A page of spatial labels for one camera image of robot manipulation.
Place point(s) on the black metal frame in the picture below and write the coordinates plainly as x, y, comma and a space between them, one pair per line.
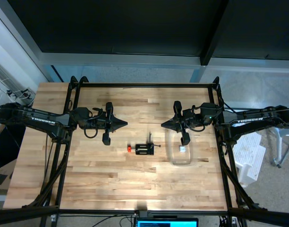
144, 85

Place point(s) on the grey metal stand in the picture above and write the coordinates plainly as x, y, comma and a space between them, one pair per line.
279, 151

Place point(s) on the white foam block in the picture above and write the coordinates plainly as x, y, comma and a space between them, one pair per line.
182, 149

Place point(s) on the white styrofoam packaging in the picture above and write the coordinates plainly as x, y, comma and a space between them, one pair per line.
250, 160

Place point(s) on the blue laptop screen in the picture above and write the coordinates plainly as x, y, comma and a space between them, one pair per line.
165, 223

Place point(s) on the black arched bracket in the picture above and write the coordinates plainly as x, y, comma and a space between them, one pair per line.
83, 78
73, 78
216, 79

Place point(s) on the black vise with red knob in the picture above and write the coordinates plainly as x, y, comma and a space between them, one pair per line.
144, 151

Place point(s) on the brown cardboard box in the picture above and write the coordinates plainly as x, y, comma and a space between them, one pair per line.
7, 169

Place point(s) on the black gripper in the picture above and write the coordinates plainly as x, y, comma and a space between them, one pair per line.
99, 121
191, 118

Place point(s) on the clear plastic tub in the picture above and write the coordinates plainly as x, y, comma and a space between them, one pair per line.
182, 163

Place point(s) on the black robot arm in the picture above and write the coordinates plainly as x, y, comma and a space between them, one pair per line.
40, 119
250, 121

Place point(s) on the black table-level camera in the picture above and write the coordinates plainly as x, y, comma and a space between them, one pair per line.
143, 212

